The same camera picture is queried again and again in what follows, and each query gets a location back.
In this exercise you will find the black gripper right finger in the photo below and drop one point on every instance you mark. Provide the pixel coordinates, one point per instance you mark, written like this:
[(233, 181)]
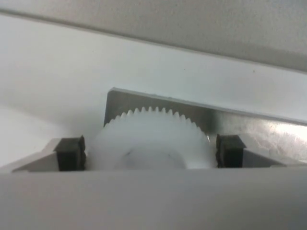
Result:
[(230, 153)]

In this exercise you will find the white large gear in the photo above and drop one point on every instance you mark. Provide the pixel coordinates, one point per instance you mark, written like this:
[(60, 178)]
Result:
[(151, 136)]

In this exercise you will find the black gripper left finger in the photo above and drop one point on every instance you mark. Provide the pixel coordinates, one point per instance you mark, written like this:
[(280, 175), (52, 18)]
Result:
[(69, 155)]

